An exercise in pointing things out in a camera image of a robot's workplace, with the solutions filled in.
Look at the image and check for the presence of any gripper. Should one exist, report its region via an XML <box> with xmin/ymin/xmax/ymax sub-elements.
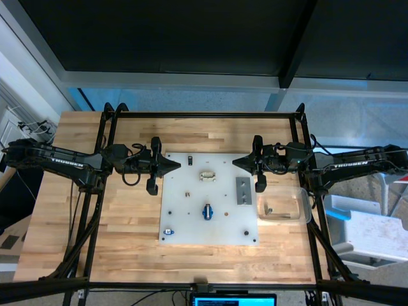
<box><xmin>139</xmin><ymin>136</ymin><xmax>182</xmax><ymax>196</ymax></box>
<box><xmin>231</xmin><ymin>135</ymin><xmax>280</xmax><ymax>193</ymax></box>

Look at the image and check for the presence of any white taskboard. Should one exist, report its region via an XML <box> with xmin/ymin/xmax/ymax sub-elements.
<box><xmin>158</xmin><ymin>152</ymin><xmax>261</xmax><ymax>246</ymax></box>

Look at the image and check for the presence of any grey peg block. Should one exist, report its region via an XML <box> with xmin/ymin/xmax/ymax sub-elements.
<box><xmin>235</xmin><ymin>177</ymin><xmax>254</xmax><ymax>207</ymax></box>

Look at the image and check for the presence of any clear plastic tub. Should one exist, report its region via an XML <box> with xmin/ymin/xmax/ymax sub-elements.
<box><xmin>256</xmin><ymin>187</ymin><xmax>313</xmax><ymax>226</ymax></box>

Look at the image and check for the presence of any laptop screen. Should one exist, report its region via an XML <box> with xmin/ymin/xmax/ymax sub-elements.
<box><xmin>190</xmin><ymin>293</ymin><xmax>277</xmax><ymax>306</ymax></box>

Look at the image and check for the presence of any white tubular stand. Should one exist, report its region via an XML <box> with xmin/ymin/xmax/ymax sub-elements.
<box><xmin>377</xmin><ymin>171</ymin><xmax>408</xmax><ymax>221</ymax></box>

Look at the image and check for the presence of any white metal cart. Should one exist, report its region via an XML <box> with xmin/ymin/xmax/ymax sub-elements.
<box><xmin>324</xmin><ymin>193</ymin><xmax>408</xmax><ymax>271</ymax></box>

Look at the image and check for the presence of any blue round mount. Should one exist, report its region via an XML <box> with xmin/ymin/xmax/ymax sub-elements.
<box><xmin>201</xmin><ymin>203</ymin><xmax>215</xmax><ymax>221</ymax></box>

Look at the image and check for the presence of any black aluminium frame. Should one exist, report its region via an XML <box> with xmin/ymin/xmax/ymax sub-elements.
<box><xmin>0</xmin><ymin>101</ymin><xmax>408</xmax><ymax>306</ymax></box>

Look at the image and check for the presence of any small black camera bracket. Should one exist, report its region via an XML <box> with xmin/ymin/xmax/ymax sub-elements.
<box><xmin>191</xmin><ymin>276</ymin><xmax>213</xmax><ymax>291</ymax></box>

